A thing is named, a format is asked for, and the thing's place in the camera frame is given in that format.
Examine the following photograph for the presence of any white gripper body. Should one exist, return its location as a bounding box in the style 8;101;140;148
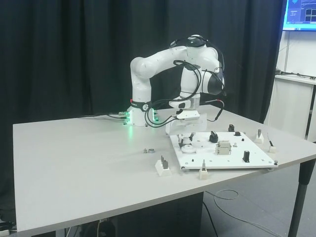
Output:
164;114;207;136

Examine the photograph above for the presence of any white task board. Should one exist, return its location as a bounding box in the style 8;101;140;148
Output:
167;130;279;171

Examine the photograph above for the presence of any beige waterproof plug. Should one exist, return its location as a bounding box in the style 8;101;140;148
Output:
216;140;232;157

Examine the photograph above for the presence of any white square peg holder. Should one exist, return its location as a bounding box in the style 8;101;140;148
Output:
155;159;172;177

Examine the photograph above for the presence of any white cabinet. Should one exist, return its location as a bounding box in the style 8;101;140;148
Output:
263;73;316;143

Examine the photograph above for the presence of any black table leg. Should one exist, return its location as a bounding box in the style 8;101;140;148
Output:
288;161;313;237

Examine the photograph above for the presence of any black curtain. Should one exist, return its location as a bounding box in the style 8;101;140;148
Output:
0;0;289;223

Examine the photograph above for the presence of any blue screen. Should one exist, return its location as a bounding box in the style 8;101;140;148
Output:
282;0;316;32

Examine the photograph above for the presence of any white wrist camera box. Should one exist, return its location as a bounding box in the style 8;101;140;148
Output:
168;99;192;109

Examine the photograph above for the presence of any thin black rod on wire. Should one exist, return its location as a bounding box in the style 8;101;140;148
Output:
206;98;225;122

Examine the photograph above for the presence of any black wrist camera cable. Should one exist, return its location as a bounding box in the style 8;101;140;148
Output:
145;98;181;128

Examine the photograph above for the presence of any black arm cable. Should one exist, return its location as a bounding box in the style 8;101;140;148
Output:
172;37;227;99

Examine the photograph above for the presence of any grey floor cable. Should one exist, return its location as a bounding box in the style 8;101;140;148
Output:
213;189;296;237

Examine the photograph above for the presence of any black base cable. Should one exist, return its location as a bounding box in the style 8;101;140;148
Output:
82;112;130;120

